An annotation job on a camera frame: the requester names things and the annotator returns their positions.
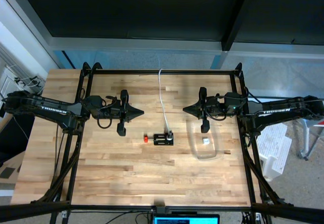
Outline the small black camera box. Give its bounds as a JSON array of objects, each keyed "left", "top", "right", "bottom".
[{"left": 151, "top": 204, "right": 168, "bottom": 214}]

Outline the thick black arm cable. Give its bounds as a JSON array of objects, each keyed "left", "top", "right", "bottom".
[{"left": 207, "top": 95, "right": 228, "bottom": 121}]

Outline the grey metal stand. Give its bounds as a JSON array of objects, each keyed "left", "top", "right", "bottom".
[{"left": 297, "top": 119, "right": 324, "bottom": 161}]

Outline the small cable bundle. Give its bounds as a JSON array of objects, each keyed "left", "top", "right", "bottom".
[{"left": 10, "top": 65, "right": 43, "bottom": 88}]

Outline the black vise with red knob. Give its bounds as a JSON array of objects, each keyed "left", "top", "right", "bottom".
[{"left": 143, "top": 132, "right": 175, "bottom": 146}]

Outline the screen with blue edge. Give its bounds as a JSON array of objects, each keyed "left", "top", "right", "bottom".
[{"left": 152, "top": 213, "right": 220, "bottom": 224}]

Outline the black metal frame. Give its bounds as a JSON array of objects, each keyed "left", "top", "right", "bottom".
[{"left": 0, "top": 66, "right": 324, "bottom": 224}]

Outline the long white cable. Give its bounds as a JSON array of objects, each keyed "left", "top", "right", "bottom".
[{"left": 157, "top": 68, "right": 172, "bottom": 133}]

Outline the brown cardboard box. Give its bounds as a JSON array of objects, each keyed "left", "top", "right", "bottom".
[{"left": 0, "top": 151, "right": 26, "bottom": 197}]

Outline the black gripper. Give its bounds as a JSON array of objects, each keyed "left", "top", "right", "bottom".
[
  {"left": 182, "top": 86, "right": 220, "bottom": 134},
  {"left": 108, "top": 89, "right": 145, "bottom": 136}
]

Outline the clear plastic tub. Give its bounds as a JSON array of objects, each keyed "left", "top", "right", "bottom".
[{"left": 186, "top": 121, "right": 225, "bottom": 162}]

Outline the white plastic step stool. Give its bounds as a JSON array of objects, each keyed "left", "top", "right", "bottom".
[{"left": 255, "top": 124, "right": 289, "bottom": 183}]

